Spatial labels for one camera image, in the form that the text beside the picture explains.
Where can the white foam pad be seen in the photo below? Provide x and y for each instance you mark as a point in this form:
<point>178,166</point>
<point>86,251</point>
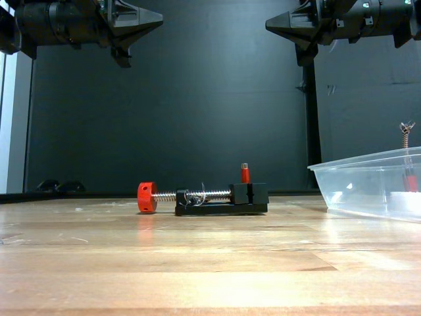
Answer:
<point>404,202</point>

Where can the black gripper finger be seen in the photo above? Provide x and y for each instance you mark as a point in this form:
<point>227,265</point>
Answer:
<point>301,39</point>
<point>296,23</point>
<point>148,18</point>
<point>131,34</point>

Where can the black vertical post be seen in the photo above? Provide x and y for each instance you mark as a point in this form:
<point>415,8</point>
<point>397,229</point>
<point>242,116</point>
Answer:
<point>312,131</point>

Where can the black vise with red knob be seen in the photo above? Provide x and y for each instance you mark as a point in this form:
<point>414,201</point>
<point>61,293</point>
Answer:
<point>250,197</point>

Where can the clear plastic tub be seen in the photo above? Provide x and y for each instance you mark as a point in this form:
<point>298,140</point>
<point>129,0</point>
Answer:
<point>361,184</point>

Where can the black corner bracket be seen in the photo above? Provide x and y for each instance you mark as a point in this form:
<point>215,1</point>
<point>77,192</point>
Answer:
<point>72,186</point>
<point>48,186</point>

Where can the black frame rail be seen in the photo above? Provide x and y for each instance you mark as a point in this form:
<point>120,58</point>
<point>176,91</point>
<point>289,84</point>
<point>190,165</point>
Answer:
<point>98,196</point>

